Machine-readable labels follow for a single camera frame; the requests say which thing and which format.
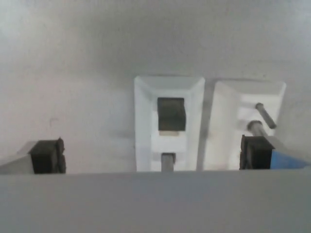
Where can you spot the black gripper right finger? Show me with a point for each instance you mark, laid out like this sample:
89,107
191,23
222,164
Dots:
255,153

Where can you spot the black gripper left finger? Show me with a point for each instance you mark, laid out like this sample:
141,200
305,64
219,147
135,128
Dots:
47,157

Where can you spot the metal thick round peg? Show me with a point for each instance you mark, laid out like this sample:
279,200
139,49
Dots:
256,128

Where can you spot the metal thin round peg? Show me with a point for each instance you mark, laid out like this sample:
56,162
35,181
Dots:
266,115

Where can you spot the white round peg holder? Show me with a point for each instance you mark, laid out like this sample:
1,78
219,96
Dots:
226,126

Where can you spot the metal small square peg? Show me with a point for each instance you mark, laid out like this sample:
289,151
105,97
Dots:
168,162

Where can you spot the metal large square peg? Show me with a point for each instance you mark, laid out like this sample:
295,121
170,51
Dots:
170,114

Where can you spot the white square peg holder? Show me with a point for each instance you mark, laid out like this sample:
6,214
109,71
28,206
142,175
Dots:
143,121

